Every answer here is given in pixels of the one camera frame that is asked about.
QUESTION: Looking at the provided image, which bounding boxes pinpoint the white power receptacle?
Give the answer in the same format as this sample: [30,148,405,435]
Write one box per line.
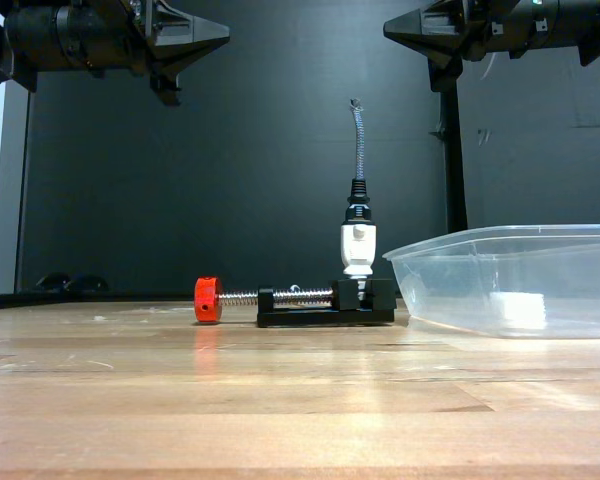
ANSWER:
[338,222,380,282]

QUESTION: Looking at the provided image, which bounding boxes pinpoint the clear plastic tub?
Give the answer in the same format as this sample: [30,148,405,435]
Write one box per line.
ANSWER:
[381,223,600,341]

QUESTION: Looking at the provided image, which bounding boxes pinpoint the small white connector block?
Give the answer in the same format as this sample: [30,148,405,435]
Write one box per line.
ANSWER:
[488,291,548,330]

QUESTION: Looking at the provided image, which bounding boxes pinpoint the black clamp with red knob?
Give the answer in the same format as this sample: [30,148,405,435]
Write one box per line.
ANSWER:
[193,275,398,330]

